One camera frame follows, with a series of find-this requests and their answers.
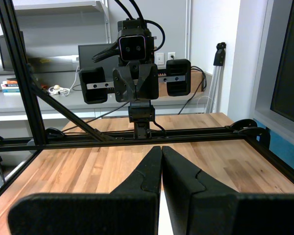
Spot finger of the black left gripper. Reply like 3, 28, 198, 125
113, 65, 137, 102
136, 63, 159, 100

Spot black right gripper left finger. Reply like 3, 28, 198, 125
8, 146, 162, 235

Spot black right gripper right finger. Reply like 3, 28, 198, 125
162, 146, 294, 235

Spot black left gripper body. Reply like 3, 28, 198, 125
78, 59, 192, 105

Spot black computer monitor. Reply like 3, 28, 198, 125
78, 44, 121, 73
0, 31, 25, 72

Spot grey desk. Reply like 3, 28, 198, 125
0, 70, 211, 120

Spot white task board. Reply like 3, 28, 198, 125
158, 189, 174, 235

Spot tripod with silver legs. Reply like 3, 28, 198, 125
212, 42, 228, 115

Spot small book stack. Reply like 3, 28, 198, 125
0, 80, 22, 94

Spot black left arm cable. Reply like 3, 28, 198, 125
91, 43, 120, 64

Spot white cable bundle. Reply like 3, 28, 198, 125
48, 84, 71, 96

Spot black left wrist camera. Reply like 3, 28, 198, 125
117, 35, 148, 62

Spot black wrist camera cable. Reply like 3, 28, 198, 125
113, 0, 166, 52

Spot black aluminium frame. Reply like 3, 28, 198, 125
0, 0, 294, 208

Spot grey wall shelf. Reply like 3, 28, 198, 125
0, 0, 111, 18

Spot grey window frame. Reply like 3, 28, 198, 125
251, 0, 294, 147

